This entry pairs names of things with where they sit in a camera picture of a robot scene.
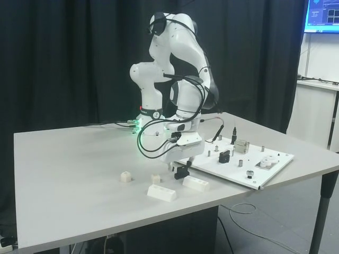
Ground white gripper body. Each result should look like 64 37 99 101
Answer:
160 142 205 164

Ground white cabinet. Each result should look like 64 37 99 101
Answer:
287 76 339 154

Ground black curtains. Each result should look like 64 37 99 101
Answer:
0 0 310 239

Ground grey floor cable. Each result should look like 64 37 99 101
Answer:
228 203 312 254

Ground black waterproof plug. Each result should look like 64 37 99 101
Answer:
231 119 238 145

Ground black box under table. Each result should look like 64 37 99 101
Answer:
70 205 222 254

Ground thin black rod red tag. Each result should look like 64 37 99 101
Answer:
211 123 226 143

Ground grey table leg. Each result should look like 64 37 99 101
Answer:
309 169 339 254

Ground white large gear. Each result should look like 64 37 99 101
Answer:
258 158 274 169

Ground black D-SUB plug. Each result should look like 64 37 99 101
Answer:
174 166 190 180

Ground white task board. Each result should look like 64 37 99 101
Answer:
176 136 295 191

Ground blue screen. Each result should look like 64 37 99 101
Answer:
303 0 339 34

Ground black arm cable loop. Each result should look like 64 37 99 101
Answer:
136 117 186 160

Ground long white peg holder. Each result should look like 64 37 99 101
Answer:
147 184 178 203
182 176 211 192

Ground black base cable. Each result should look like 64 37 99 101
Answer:
86 120 140 129

